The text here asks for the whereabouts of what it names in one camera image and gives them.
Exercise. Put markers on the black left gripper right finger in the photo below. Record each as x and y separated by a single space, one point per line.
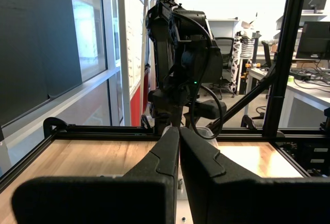
245 200

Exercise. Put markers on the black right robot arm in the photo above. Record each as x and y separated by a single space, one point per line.
165 53

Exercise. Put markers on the white lattice stand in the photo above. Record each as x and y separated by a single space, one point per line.
241 51

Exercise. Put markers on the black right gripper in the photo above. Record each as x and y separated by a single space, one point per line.
214 110

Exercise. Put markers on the red panel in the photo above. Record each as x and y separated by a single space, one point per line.
135 105

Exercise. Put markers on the white whiteboard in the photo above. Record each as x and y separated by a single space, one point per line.
134 40

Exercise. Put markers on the grey aluminium window frame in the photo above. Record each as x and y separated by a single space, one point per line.
111 53

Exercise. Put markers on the black monitor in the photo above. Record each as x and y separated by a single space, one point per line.
315 0
314 40

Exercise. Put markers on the white cabinet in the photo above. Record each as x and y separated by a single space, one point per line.
224 28

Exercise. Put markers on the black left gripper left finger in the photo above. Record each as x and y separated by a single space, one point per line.
103 200

